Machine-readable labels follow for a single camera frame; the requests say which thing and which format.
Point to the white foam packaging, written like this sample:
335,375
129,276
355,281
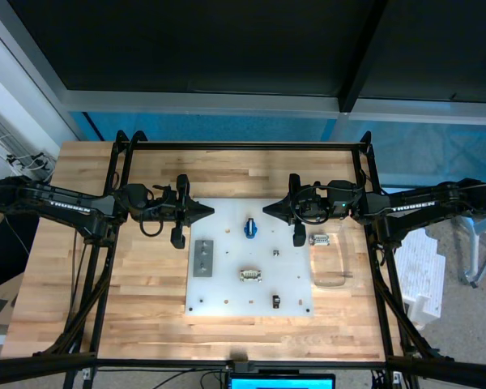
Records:
423,275

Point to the black socket block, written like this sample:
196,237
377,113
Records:
276,302

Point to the laptop with blue screen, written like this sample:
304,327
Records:
279,383

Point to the beige connector base socket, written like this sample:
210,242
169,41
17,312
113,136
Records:
251,275

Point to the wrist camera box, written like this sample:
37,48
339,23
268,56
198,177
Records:
312,194
166,194

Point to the black table-level camera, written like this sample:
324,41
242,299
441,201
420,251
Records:
242,366

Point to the white taskboard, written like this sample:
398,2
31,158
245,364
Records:
194,291

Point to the cardboard box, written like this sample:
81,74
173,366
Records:
0,296

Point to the blue connector mount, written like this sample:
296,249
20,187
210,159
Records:
250,235

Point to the silver frame bracket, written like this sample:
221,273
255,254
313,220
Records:
87,373
397,377

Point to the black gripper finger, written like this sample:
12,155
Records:
281,206
196,215
281,215
196,206

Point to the beige HAN10E connector insert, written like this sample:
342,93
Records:
319,240

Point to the grey metal stand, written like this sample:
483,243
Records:
473,251

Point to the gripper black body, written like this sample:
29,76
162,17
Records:
182,184
299,237

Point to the grey metal plate with pegs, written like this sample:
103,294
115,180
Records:
197,259

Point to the black aluminium frame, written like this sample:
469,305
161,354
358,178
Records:
243,144

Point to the clear plastic tub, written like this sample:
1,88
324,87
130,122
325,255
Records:
328,267

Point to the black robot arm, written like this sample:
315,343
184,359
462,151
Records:
65,204
413,207

